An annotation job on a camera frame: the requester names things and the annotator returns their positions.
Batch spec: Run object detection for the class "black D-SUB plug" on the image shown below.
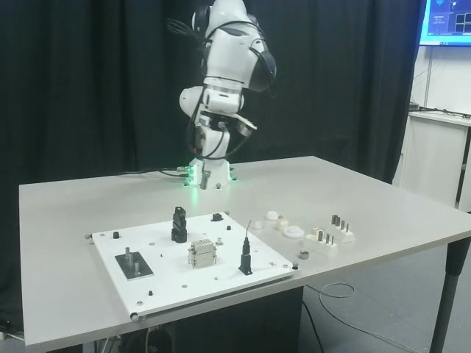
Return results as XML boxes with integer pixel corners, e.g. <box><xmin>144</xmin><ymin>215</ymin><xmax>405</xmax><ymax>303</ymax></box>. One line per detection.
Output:
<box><xmin>170</xmin><ymin>206</ymin><xmax>188</xmax><ymax>244</ymax></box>

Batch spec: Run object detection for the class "black curtain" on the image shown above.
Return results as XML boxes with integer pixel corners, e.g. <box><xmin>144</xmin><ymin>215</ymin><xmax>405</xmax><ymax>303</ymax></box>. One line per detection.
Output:
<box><xmin>0</xmin><ymin>0</ymin><xmax>430</xmax><ymax>327</ymax></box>

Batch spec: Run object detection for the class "black plug with thin cable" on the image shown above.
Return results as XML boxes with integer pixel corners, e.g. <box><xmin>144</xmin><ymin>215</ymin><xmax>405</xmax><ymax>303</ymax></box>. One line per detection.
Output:
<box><xmin>238</xmin><ymin>216</ymin><xmax>255</xmax><ymax>277</ymax></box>

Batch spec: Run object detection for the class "black table leg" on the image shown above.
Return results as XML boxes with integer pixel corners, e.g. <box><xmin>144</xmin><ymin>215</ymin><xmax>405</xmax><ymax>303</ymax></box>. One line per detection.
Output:
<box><xmin>429</xmin><ymin>238</ymin><xmax>463</xmax><ymax>353</ymax></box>

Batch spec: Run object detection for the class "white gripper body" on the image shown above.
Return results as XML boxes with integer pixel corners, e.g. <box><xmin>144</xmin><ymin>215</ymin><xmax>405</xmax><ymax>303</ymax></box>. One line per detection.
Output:
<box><xmin>201</xmin><ymin>128</ymin><xmax>232</xmax><ymax>163</ymax></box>

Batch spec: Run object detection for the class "grey floor cable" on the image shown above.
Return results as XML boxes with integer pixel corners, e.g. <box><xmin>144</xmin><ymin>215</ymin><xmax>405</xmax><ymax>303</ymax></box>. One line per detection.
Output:
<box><xmin>318</xmin><ymin>282</ymin><xmax>435</xmax><ymax>353</ymax></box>

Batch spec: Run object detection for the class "grey metal waterproof plug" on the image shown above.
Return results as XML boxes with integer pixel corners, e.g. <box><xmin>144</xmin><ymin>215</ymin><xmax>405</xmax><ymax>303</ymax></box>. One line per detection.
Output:
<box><xmin>187</xmin><ymin>239</ymin><xmax>212</xmax><ymax>271</ymax></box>

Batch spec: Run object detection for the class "blue screen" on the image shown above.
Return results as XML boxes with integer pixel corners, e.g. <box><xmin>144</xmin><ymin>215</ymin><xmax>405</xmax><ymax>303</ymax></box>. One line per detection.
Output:
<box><xmin>419</xmin><ymin>0</ymin><xmax>471</xmax><ymax>48</ymax></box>

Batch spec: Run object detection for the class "black cable at arm foot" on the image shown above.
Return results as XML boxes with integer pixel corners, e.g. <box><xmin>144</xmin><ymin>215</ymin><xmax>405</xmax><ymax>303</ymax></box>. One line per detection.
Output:
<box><xmin>127</xmin><ymin>165</ymin><xmax>193</xmax><ymax>179</ymax></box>

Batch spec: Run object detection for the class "black box under table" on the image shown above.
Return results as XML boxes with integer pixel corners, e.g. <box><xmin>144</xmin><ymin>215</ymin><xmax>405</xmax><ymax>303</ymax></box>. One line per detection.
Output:
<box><xmin>146</xmin><ymin>285</ymin><xmax>307</xmax><ymax>353</ymax></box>

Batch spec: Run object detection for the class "white task board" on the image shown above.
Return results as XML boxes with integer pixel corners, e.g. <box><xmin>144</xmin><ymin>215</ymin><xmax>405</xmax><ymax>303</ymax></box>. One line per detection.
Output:
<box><xmin>84</xmin><ymin>210</ymin><xmax>301</xmax><ymax>324</ymax></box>

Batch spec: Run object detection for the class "white cabinet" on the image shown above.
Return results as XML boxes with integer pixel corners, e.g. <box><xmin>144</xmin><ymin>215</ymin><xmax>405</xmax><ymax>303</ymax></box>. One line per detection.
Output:
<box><xmin>399</xmin><ymin>106</ymin><xmax>471</xmax><ymax>215</ymax></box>

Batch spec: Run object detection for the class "white peg holder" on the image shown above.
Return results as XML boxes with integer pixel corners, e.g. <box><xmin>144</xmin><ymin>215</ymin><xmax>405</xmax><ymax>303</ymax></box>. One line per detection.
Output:
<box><xmin>302</xmin><ymin>227</ymin><xmax>340</xmax><ymax>255</ymax></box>
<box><xmin>326</xmin><ymin>219</ymin><xmax>356</xmax><ymax>246</ymax></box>

